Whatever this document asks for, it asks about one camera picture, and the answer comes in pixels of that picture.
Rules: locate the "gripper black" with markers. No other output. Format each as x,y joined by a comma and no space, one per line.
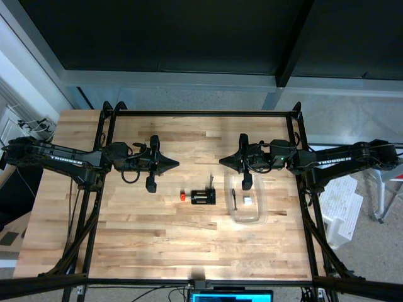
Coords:
154,157
244,157

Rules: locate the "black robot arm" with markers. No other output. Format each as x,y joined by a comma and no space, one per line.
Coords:
63,158
333,161

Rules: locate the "small white connector housing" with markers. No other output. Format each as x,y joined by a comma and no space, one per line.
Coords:
247,200

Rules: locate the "black vise with red knob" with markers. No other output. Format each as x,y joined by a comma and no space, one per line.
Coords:
203,197

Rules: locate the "clear plastic tub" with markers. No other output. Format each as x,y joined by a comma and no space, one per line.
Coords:
248,222

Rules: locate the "white plastic step stool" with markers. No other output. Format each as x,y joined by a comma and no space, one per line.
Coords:
341,204

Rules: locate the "laptop screen with blue edge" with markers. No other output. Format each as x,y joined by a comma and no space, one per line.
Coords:
230,297

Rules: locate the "power strip with plugs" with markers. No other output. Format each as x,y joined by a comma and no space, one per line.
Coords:
34,126

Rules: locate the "metal-legged chair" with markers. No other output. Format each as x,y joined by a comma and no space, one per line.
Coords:
382,188

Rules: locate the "cardboard box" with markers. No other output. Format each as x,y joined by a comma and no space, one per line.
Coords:
12,232

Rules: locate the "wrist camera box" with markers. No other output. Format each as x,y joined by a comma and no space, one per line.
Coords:
141,162
258,158

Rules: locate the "black aluminium table frame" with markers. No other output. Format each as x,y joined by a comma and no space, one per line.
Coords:
201,113

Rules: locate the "small black camera box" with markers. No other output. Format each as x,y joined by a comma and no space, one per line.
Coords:
199,281

